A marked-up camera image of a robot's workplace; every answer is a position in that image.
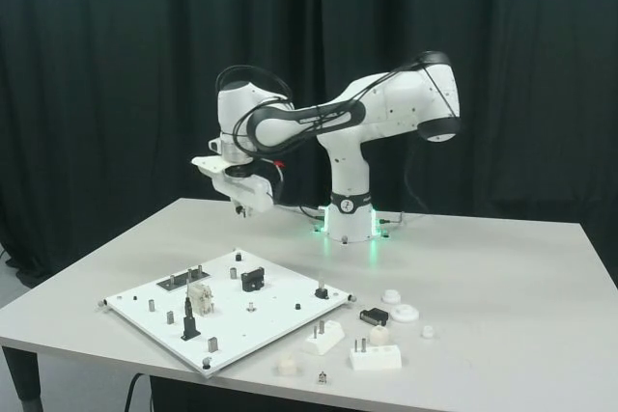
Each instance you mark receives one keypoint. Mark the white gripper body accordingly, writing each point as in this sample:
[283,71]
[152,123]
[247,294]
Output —
[246,190]

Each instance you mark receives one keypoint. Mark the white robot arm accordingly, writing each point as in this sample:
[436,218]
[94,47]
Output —
[386,103]

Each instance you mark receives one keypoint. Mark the thin black rod red tag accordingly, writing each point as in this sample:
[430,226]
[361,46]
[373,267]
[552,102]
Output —
[277,162]

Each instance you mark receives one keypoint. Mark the flat white mounting plate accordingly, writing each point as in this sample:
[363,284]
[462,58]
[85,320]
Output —
[207,164]

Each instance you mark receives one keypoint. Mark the metal BNC plug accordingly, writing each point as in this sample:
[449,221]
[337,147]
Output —
[320,282]

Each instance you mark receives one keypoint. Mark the white task board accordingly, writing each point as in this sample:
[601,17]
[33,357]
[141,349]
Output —
[270,315]

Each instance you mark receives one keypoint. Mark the tall black plug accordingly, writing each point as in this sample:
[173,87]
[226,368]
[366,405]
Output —
[188,322]

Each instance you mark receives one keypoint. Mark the white sloped peg holder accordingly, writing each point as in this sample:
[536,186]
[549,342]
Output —
[326,340]

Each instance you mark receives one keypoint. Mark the black curtain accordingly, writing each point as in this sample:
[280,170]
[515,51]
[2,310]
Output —
[145,69]

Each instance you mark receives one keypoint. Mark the cream stepped holder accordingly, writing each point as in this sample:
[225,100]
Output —
[288,365]

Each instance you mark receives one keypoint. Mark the black D-SUB plug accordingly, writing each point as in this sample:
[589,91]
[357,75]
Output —
[373,318]

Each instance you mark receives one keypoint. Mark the white medium gear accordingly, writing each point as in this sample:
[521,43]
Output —
[390,296]

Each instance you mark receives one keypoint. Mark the cream round-topped holder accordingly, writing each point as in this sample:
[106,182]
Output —
[379,336]

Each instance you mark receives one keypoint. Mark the white large gear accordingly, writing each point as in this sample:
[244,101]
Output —
[404,313]

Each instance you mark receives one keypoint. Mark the white long peg holder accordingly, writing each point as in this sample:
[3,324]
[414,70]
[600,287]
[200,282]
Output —
[379,359]

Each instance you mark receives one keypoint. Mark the white small gear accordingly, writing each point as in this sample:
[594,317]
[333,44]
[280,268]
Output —
[427,333]

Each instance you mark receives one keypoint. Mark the black table leg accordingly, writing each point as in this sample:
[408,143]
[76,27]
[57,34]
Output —
[21,378]

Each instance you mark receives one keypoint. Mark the small white wrist camera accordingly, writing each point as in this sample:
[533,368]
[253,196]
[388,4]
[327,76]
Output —
[216,144]

